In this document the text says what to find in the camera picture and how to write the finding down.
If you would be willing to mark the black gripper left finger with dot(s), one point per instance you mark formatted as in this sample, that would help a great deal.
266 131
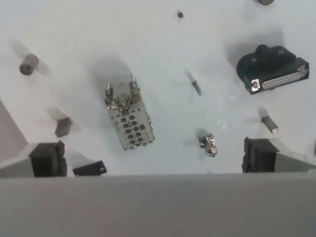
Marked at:
47 160

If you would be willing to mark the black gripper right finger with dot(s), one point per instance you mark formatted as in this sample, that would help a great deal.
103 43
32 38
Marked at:
261 155

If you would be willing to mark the beige metal waterproof plug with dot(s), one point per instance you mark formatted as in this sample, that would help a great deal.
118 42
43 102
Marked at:
130 118

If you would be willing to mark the metal BNC plug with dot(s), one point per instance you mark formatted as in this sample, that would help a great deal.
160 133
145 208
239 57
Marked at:
211 149

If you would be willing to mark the black D-SUB plug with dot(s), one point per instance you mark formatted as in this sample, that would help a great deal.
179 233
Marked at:
269 69

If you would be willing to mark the white task board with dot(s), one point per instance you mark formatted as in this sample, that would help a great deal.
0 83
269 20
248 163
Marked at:
158 49

